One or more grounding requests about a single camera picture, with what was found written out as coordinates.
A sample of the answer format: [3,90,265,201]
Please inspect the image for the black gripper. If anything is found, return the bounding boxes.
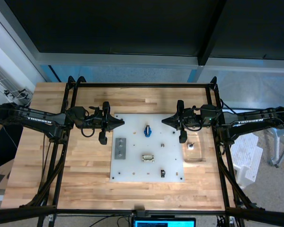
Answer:
[161,100,203,144]
[87,101,125,145]

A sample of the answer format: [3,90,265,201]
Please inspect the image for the large blue clamp connector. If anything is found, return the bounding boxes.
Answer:
[143,124,153,138]

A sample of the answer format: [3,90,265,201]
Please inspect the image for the grey metal plate with pegs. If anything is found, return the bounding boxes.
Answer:
[114,137,127,160]

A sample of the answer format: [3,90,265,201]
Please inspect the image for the clear plastic tub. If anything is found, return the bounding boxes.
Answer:
[183,131,207,165]

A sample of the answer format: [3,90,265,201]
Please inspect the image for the white task board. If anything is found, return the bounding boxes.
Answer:
[109,113,186,183]

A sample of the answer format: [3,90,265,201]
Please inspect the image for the laptop screen with blue edge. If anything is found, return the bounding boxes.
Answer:
[131,217,196,227]

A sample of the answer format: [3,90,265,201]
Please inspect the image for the grey metal stand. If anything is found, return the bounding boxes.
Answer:
[265,120,284,169]

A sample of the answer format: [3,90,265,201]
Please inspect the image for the brown cardboard box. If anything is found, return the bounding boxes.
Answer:
[0,158,15,190]

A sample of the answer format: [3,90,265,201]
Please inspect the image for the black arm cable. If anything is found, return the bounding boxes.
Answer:
[81,125,96,138]

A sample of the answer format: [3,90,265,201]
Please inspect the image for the black aluminium frame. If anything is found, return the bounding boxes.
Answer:
[0,75,284,227]

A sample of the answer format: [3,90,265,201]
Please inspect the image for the black vertical wall post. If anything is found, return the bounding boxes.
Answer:
[197,0,228,66]

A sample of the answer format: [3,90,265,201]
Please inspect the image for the black table level camera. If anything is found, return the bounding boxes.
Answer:
[132,205,149,217]

